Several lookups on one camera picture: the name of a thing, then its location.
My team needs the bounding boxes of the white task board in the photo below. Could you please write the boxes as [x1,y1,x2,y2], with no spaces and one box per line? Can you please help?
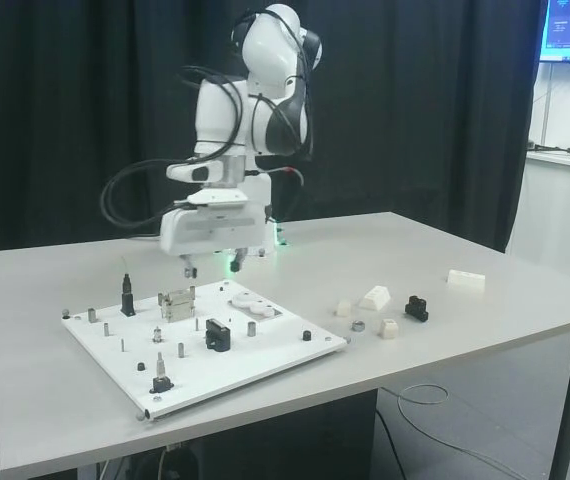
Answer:
[59,279,351,422]

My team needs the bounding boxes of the black D-SUB plug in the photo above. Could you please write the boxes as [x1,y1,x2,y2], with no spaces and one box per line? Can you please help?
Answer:
[403,294,432,321]

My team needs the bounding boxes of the metal plug black flange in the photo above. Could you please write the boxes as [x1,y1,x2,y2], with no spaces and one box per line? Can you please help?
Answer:
[150,351,176,395]

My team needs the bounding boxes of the black camera cable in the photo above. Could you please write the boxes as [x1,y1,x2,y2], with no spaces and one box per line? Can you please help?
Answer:
[102,158,201,236]

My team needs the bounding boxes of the silver wrist ring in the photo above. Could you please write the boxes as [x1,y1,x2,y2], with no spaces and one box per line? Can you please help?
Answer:
[222,155,247,182]

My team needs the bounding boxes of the long white peg holder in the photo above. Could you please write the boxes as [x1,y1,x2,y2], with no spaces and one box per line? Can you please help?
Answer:
[358,283,394,312]
[446,268,486,291]

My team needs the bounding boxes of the black curtain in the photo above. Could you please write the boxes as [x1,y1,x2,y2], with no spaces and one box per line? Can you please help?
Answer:
[0,0,546,451]

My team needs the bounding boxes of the grey floor cable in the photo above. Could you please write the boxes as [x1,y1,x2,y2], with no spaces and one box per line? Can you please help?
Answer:
[382,382,559,461]

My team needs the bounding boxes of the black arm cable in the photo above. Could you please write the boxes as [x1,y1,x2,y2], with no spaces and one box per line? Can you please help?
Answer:
[179,9,316,161]

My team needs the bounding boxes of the black rectangular plug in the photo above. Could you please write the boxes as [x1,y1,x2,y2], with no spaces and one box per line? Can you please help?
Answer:
[204,318,231,351]

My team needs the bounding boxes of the tall black plug thin cable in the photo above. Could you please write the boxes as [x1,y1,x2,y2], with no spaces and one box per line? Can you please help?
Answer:
[118,259,139,319]

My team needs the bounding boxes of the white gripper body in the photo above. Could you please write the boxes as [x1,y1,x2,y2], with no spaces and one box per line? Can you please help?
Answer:
[158,202,270,257]

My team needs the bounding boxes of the white cabinet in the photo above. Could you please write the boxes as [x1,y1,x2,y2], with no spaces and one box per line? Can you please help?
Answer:
[507,149,570,289]

